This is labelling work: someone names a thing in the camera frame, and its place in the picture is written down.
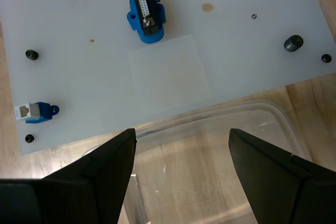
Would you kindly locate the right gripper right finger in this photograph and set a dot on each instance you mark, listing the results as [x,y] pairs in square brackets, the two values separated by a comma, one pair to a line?
[278,187]

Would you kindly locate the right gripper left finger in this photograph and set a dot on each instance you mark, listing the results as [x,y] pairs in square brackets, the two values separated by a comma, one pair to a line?
[78,190]

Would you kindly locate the clear plastic container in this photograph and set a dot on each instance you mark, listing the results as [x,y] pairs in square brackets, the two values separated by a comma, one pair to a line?
[189,161]

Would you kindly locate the blue socket block, beige connector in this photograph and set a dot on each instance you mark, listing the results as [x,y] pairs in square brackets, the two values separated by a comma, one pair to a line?
[157,33]

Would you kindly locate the beige many-pin connector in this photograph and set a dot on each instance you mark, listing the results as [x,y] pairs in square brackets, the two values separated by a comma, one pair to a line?
[143,3]

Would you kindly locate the blue socket block, white socket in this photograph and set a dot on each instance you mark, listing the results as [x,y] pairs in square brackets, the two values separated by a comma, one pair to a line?
[43,111]

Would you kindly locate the black cylindrical block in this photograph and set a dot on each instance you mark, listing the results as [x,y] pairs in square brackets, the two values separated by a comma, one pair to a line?
[293,43]

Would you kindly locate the white task board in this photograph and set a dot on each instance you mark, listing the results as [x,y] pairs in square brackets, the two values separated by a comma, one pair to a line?
[168,72]

